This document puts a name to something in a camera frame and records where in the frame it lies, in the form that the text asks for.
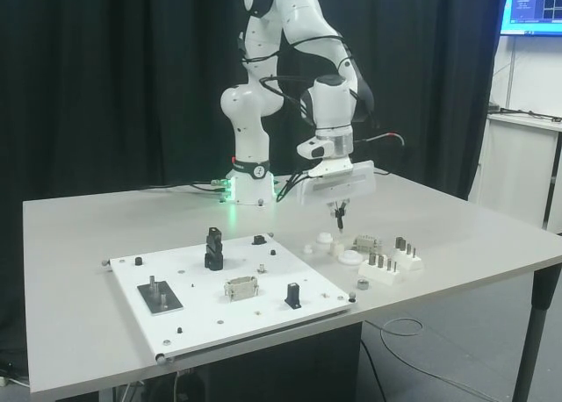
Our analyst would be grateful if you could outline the black curtain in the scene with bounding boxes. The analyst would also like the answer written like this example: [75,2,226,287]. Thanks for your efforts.
[0,0,515,377]

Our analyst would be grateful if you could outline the tangled black cable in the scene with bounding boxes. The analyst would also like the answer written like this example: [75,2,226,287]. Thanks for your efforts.
[487,104,562,125]

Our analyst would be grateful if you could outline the white round peg holder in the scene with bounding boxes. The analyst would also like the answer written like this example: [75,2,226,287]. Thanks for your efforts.
[358,259,403,288]

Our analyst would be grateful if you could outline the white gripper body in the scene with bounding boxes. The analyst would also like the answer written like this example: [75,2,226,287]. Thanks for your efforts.
[296,160,377,208]

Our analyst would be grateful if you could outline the dark table leg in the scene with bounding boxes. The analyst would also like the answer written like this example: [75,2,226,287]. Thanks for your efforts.
[512,269,553,402]

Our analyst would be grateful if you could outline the white cabinet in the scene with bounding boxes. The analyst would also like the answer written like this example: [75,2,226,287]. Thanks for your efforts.
[465,111,562,235]

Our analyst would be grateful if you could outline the black floor cable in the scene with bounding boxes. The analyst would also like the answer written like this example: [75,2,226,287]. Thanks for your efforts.
[362,331,517,377]

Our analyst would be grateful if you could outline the flat white mounting plate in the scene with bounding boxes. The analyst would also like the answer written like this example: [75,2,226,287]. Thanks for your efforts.
[306,157,353,178]

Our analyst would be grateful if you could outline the white task board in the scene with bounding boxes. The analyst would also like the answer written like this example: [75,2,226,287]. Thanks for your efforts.
[104,232,358,364]

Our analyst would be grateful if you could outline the thin black rod red tag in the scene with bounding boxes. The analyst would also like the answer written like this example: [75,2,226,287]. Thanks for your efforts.
[355,131,407,162]

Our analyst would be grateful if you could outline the black D-SUB plug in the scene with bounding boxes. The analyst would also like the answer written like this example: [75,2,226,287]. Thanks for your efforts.
[203,226,225,274]

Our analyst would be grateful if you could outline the silver flange ring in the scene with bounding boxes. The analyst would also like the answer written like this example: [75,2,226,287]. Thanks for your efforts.
[315,132,353,160]

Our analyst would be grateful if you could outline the small white camera box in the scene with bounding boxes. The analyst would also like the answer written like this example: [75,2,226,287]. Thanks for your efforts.
[297,140,327,160]

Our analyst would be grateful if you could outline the white square peg holder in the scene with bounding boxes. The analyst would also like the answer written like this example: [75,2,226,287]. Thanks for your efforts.
[389,248,426,272]

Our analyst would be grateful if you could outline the thin grey floor cable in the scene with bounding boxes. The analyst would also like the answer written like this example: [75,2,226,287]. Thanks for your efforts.
[378,317,444,402]

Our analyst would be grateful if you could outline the black base cable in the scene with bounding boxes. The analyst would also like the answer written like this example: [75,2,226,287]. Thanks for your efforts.
[189,178,234,197]

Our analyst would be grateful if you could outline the blue screen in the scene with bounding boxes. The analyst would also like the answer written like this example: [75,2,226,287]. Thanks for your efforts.
[499,0,562,38]

